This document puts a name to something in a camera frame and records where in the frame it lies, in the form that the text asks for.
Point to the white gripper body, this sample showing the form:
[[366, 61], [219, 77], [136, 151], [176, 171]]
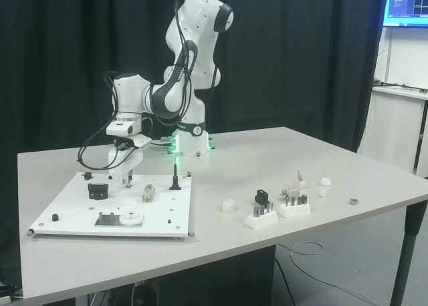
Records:
[[118, 160]]

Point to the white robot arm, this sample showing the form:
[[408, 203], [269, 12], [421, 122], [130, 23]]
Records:
[[200, 52]]

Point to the white large gear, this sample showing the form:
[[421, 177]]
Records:
[[132, 219]]

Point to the tall black waterproof plug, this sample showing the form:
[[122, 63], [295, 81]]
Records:
[[175, 185]]

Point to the white task board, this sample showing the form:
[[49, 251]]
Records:
[[67, 205]]

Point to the white cube holder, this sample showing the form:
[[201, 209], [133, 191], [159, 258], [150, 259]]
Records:
[[229, 205]]

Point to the black curtain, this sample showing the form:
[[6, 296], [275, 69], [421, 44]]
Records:
[[67, 52]]

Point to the large metal round peg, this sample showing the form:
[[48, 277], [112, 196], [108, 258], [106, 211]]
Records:
[[256, 213]]

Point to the black D-SUB plug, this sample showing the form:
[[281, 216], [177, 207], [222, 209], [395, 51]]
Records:
[[262, 197]]

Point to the medium metal round peg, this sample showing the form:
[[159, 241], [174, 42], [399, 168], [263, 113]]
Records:
[[263, 211]]

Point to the white round peg holder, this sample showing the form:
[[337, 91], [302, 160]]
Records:
[[261, 222]]

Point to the grey multi-pin connector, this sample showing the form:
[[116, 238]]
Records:
[[289, 193]]

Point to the white square peg holder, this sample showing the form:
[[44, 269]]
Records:
[[294, 212]]

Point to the thin grey metal plug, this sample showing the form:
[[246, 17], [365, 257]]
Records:
[[299, 176]]

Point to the medium metal square peg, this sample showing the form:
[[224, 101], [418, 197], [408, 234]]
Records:
[[298, 201]]

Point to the small white plug holder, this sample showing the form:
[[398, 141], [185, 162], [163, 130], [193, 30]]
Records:
[[302, 184]]

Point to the large metal square peg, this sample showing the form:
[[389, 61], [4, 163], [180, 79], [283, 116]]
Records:
[[304, 200]]

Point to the white medium gear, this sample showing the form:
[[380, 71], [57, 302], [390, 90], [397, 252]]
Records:
[[324, 181]]

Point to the metal nut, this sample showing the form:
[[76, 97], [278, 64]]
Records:
[[353, 201]]

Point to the white cabinet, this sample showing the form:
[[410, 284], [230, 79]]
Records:
[[394, 125]]

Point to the dark table leg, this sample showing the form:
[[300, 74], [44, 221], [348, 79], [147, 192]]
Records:
[[409, 239]]

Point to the blue screen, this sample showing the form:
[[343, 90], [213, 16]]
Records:
[[408, 5]]

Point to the small white camera box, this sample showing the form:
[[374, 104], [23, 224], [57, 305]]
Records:
[[122, 128]]

